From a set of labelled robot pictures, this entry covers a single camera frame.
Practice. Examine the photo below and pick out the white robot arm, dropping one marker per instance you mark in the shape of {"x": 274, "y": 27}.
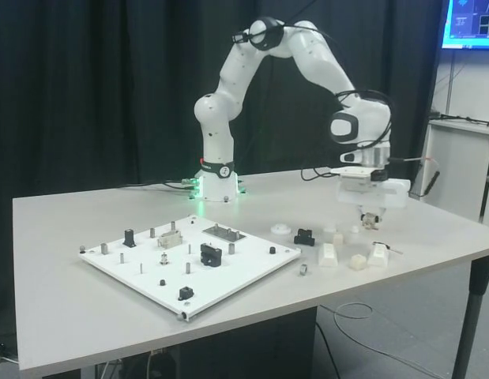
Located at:
{"x": 216, "y": 150}

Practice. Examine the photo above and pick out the dark grey table leg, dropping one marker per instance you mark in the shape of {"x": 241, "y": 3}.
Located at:
{"x": 471, "y": 308}

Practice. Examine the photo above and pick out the blue screen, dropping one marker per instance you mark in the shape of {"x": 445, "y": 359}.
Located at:
{"x": 471, "y": 23}

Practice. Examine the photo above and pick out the metal waterproof plug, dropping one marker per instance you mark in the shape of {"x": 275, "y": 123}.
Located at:
{"x": 371, "y": 226}

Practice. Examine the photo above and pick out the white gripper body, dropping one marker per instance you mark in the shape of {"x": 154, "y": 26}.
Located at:
{"x": 390, "y": 193}

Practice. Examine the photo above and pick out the small white cube holder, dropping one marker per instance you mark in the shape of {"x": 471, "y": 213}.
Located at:
{"x": 337, "y": 239}
{"x": 358, "y": 263}

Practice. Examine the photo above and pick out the white task board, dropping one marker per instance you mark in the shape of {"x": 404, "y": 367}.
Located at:
{"x": 228, "y": 284}

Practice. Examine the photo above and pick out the black curtain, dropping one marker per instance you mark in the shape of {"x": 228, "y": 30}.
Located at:
{"x": 70, "y": 79}

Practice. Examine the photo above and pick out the metal BNC plug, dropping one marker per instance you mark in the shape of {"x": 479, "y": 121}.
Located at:
{"x": 304, "y": 269}

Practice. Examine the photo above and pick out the black D-SUB plug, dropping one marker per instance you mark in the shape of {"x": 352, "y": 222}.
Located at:
{"x": 304, "y": 237}

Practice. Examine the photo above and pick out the white large gear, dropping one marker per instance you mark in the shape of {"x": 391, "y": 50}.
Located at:
{"x": 279, "y": 229}

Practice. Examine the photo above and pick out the white cabinet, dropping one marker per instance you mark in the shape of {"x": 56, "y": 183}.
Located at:
{"x": 461, "y": 166}

